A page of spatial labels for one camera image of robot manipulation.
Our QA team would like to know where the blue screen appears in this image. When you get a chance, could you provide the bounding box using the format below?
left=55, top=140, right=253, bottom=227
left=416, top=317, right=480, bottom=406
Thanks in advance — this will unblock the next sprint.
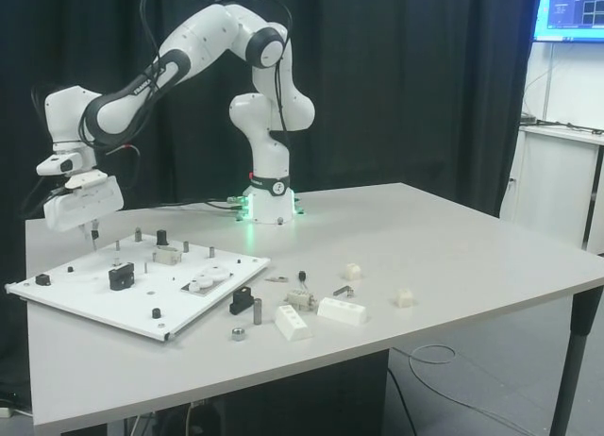
left=532, top=0, right=604, bottom=44

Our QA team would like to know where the white task board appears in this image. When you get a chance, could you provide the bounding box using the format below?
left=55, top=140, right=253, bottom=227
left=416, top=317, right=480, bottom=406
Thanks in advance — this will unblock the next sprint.
left=4, top=232, right=273, bottom=342

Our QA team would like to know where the white large gear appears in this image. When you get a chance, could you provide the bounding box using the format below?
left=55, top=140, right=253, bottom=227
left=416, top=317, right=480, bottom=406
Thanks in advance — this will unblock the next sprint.
left=203, top=264, right=233, bottom=287

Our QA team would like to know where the black curtain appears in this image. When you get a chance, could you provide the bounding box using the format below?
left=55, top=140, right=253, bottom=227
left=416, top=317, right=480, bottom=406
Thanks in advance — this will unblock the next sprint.
left=0, top=0, right=544, bottom=409

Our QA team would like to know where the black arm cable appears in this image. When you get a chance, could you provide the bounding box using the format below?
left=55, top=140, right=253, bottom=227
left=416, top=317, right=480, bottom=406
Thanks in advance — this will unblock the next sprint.
left=140, top=0, right=290, bottom=135

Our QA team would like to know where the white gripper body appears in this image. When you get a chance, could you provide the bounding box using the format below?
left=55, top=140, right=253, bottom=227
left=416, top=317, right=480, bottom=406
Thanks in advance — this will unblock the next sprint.
left=42, top=174, right=126, bottom=233

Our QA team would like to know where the white peg holder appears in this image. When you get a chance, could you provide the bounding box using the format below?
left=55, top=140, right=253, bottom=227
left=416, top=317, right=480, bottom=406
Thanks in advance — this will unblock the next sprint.
left=317, top=296, right=371, bottom=326
left=274, top=305, right=314, bottom=343

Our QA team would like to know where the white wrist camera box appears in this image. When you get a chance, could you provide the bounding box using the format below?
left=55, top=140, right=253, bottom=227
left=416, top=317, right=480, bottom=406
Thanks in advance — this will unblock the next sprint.
left=36, top=153, right=82, bottom=177

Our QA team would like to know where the white cabinet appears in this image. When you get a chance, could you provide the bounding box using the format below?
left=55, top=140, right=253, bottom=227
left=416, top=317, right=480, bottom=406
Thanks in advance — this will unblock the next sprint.
left=498, top=122, right=604, bottom=257

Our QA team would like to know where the black table leg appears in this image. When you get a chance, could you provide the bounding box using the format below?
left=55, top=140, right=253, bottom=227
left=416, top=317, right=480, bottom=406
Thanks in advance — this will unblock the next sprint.
left=550, top=288, right=599, bottom=436

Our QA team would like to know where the black base cable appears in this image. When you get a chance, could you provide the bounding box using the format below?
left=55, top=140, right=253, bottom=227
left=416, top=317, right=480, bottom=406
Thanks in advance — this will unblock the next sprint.
left=155, top=197, right=249, bottom=216

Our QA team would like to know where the grey floor cable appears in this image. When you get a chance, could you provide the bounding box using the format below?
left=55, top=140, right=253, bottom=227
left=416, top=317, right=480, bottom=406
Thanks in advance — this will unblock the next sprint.
left=390, top=344, right=478, bottom=436

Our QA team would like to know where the beige waterproof plug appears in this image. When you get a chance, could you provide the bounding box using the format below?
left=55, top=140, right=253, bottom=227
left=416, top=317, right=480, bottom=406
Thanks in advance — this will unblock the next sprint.
left=284, top=289, right=316, bottom=310

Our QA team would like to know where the black D-SUB plug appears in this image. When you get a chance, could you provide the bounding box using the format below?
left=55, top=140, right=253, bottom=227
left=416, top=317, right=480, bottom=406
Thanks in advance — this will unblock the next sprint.
left=228, top=288, right=254, bottom=315

